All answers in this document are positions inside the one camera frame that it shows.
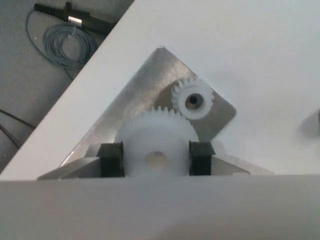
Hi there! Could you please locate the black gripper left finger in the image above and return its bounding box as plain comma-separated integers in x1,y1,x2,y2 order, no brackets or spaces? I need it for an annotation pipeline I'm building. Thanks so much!
36,141,125,181

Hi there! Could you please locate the white task board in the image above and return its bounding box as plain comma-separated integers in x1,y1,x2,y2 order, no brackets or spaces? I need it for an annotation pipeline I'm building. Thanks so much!
0,0,320,181

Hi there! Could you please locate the white small gear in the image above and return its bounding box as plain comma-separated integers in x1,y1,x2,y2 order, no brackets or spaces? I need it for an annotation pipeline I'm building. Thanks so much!
171,76,215,120

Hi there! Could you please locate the black cable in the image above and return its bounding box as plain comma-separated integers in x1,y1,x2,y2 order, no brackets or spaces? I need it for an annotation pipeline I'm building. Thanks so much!
0,108,37,153

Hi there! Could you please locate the black ribbed connector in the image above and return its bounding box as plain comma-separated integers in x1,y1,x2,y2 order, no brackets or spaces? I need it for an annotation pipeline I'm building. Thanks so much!
33,1,117,35

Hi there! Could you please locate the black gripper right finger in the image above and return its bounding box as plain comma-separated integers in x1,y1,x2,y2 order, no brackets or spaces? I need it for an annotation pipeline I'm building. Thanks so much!
188,139,275,177

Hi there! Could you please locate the thin grey coiled cable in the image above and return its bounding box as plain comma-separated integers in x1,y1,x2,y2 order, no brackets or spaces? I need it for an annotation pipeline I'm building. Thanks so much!
26,9,100,81

